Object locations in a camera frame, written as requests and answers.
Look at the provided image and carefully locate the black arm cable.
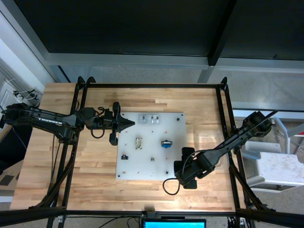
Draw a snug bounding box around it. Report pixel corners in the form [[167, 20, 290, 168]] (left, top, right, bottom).
[[162, 152, 205, 196], [91, 106, 107, 139]]

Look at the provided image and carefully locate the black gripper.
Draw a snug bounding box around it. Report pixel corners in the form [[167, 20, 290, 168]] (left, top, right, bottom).
[[91, 101, 135, 146], [174, 147, 208, 190]]

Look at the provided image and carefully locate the clear plastic tub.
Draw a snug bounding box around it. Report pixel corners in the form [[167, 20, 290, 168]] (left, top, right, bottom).
[[194, 132, 230, 170]]

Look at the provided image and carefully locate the white board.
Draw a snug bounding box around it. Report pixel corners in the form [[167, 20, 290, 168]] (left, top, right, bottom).
[[115, 112, 191, 181]]

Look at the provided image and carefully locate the blue laptop screen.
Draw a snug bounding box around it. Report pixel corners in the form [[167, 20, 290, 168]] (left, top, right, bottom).
[[142, 218, 207, 228]]

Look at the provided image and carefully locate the aluminium clamp block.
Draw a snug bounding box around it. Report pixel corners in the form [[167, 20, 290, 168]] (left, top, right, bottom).
[[138, 114, 160, 125]]

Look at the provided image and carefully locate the white step stool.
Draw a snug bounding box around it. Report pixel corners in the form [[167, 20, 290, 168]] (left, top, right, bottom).
[[242, 140, 304, 193]]

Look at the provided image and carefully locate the white power strip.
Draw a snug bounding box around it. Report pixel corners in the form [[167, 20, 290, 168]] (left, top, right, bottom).
[[13, 89, 40, 100]]

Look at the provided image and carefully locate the black metal frame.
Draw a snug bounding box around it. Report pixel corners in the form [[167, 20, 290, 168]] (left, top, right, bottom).
[[0, 76, 304, 228]]

